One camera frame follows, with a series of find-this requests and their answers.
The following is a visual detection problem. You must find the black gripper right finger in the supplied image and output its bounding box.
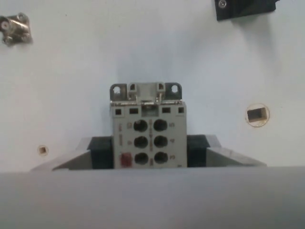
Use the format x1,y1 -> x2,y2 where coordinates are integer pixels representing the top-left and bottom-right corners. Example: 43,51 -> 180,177
186,134 -> 267,169

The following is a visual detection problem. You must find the white task board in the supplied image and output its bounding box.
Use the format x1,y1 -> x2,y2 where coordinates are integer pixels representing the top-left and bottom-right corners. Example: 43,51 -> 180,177
0,0 -> 305,172

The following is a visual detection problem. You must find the grey waterproof plug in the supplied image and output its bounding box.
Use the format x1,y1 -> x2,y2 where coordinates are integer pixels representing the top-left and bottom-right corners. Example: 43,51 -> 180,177
110,82 -> 184,169

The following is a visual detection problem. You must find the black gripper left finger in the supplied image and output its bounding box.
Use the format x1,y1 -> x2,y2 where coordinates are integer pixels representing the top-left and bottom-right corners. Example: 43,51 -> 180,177
30,135 -> 113,170

